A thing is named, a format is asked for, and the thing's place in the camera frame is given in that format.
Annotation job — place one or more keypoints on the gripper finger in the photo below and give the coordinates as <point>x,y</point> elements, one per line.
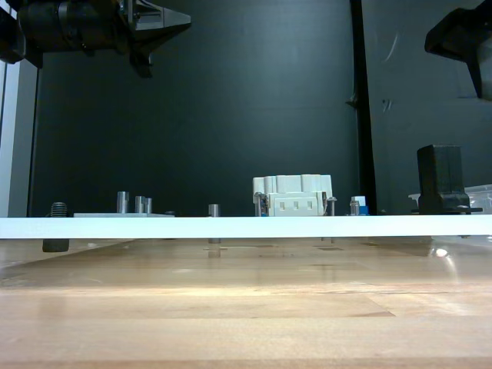
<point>173,19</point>
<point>482,50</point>
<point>150,40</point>
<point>447,38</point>

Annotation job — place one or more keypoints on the black bar holder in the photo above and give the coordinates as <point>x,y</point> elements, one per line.
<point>440,173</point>

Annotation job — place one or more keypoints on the white taskboard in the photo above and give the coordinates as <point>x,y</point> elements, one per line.
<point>246,227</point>

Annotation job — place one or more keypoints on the clear plastic tub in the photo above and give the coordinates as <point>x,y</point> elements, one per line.
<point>480,200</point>

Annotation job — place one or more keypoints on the steel peg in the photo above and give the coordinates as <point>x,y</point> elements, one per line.
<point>149,205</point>
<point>139,203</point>
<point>123,201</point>

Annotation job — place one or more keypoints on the grey peg plate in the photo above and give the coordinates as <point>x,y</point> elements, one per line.
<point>115,215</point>

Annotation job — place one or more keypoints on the steel standoff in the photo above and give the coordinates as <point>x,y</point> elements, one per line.
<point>213,210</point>

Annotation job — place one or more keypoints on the small blue white connector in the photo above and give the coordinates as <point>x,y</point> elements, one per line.
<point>363,210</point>

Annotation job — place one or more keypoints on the black threaded bolt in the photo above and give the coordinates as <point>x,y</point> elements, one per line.
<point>58,209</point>

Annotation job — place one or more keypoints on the silver pan head screw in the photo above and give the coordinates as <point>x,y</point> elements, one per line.
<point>332,205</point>
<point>257,203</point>

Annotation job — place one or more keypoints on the beige connector housing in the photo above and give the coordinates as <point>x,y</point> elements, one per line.
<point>292,203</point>

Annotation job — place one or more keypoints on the black aluminium frame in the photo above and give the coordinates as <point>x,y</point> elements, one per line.
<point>365,153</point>

